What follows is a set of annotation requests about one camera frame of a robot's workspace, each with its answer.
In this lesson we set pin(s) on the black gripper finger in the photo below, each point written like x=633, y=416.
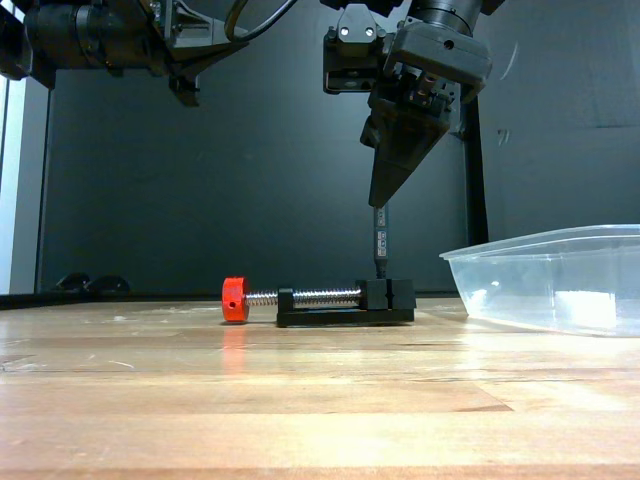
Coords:
x=415, y=140
x=380, y=140
x=200, y=59
x=195, y=30

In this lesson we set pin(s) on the clear plastic container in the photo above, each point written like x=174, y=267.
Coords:
x=525, y=280

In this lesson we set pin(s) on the black clamp with orange knob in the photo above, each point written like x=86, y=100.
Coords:
x=390, y=300

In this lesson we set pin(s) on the black metal frame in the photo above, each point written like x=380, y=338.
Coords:
x=475, y=175

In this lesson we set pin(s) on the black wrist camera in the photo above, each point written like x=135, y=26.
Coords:
x=440, y=50

